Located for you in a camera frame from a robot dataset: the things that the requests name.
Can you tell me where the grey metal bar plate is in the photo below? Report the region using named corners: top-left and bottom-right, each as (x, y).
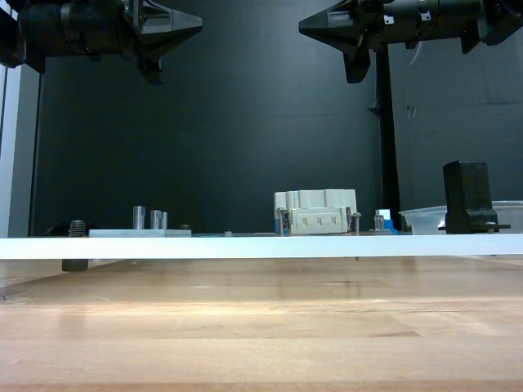
top-left (87, 228), bottom-right (192, 238)

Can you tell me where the white taskboard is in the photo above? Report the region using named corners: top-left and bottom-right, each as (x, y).
top-left (0, 234), bottom-right (523, 261)

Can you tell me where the blue and white socket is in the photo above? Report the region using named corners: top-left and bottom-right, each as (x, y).
top-left (373, 208), bottom-right (400, 234)

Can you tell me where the beige connector housing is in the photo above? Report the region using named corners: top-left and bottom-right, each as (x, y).
top-left (273, 189), bottom-right (356, 236)

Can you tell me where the black block holder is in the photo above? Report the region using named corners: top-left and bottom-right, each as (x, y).
top-left (437, 160), bottom-right (512, 234)

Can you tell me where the clear plastic tub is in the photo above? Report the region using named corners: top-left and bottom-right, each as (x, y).
top-left (399, 199), bottom-right (523, 234)

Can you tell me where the black board screw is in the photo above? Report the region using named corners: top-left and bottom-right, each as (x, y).
top-left (60, 220), bottom-right (88, 273)

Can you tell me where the black partition post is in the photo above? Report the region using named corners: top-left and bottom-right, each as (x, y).
top-left (370, 47), bottom-right (400, 236)

